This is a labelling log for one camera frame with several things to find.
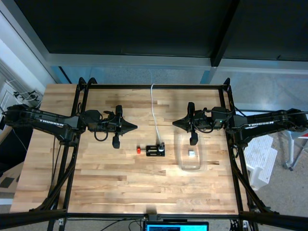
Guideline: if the black clamp with red knob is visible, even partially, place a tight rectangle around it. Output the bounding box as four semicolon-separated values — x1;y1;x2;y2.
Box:
136;143;167;157

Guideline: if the small black camera box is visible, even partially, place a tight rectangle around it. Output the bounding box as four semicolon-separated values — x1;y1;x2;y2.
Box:
144;208;161;221

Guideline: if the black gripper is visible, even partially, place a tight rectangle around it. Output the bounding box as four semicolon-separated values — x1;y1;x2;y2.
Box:
103;105;138;149
172;102;212;146

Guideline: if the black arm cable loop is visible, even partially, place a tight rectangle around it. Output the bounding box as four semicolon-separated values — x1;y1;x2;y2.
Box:
93;127;108;142

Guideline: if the white socket with flat cable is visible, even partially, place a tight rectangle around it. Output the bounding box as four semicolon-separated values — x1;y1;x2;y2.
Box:
150;83;166;153

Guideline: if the clear plastic tub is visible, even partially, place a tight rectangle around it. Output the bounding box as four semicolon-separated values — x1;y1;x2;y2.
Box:
177;134;206;173

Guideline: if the laptop screen with blue edge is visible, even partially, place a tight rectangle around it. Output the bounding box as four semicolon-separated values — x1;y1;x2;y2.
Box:
143;221;209;231

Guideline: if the brown cardboard box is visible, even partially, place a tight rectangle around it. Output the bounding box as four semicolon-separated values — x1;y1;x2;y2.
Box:
0;161;26;193

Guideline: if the black aluminium table frame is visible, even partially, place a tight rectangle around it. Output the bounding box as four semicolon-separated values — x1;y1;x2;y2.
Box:
0;77;308;231

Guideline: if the grey metal chair frame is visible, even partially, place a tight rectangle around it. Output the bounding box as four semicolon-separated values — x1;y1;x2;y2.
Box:
281;131;308;171

